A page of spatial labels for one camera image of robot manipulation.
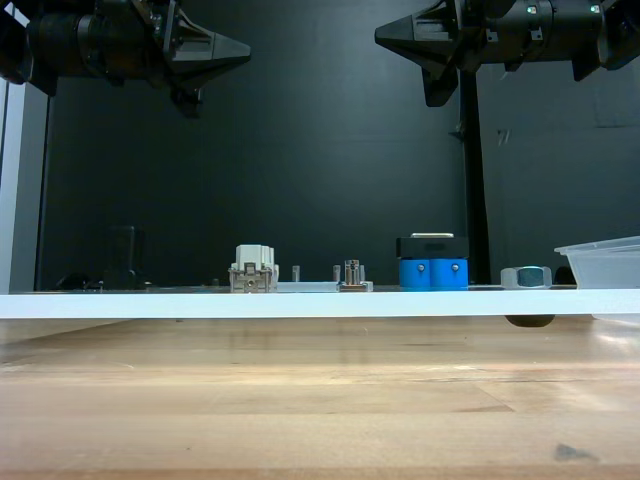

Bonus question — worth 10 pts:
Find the black vertical post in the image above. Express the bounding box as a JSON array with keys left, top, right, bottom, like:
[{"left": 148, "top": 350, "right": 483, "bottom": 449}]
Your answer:
[{"left": 449, "top": 69, "right": 490, "bottom": 287}]

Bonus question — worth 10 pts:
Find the blue connector with black top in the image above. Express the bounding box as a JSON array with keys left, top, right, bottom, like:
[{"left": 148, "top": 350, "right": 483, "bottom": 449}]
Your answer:
[{"left": 396, "top": 232, "right": 471, "bottom": 292}]

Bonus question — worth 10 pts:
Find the silver M12 hex nut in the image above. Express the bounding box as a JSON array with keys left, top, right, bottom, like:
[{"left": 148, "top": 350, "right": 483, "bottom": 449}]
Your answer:
[{"left": 500, "top": 265, "right": 553, "bottom": 291}]

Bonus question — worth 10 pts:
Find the grey connector housing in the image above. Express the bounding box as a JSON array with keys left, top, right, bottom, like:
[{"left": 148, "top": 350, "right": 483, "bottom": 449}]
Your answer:
[{"left": 227, "top": 243, "right": 280, "bottom": 294}]

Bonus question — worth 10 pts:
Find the clear plastic tub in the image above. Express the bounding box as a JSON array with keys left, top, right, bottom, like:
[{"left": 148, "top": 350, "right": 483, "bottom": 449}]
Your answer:
[{"left": 553, "top": 236, "right": 640, "bottom": 322}]

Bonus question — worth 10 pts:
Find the grey metal partition frame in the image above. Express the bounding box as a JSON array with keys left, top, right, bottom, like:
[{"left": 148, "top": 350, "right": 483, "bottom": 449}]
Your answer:
[{"left": 0, "top": 74, "right": 51, "bottom": 294}]

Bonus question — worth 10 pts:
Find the white board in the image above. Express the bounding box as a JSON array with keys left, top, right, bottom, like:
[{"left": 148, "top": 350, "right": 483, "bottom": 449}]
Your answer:
[{"left": 0, "top": 283, "right": 640, "bottom": 321}]

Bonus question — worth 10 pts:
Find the small metal connector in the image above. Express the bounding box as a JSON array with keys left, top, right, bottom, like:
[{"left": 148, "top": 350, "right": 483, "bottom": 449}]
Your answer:
[{"left": 336, "top": 258, "right": 374, "bottom": 293}]

